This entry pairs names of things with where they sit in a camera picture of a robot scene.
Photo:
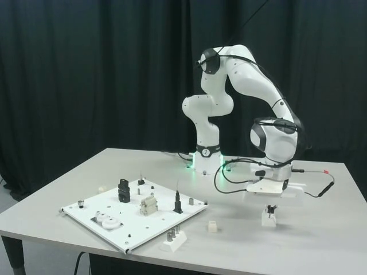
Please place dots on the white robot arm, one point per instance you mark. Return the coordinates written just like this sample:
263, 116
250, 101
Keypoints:
206, 137

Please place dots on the metal round peg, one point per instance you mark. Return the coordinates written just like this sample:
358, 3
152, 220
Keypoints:
169, 237
173, 233
177, 230

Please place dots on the white peg holder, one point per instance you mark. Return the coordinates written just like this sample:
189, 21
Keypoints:
175, 244
268, 221

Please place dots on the black curtain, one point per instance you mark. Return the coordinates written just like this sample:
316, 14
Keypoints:
86, 86

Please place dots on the round dark metal plug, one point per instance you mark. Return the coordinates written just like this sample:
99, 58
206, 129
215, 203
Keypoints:
81, 204

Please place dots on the black D-SUB plug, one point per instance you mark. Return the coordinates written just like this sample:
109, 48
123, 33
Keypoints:
123, 190

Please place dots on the flat white mount plate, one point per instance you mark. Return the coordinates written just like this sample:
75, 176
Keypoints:
265, 188

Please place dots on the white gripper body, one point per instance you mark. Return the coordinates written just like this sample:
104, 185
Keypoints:
295, 197

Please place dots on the white medium gear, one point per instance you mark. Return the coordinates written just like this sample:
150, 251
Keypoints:
101, 220

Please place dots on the small white cube holder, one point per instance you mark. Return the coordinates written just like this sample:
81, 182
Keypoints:
212, 227
102, 188

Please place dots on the white task board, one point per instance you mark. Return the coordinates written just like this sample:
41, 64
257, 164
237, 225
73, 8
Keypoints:
160, 212

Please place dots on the white box with dark window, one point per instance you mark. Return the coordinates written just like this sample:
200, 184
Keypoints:
261, 173

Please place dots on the black table leg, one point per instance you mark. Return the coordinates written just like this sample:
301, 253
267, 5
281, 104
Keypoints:
13, 255

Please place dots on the beige metal connector block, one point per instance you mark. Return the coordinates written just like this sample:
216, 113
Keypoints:
148, 206

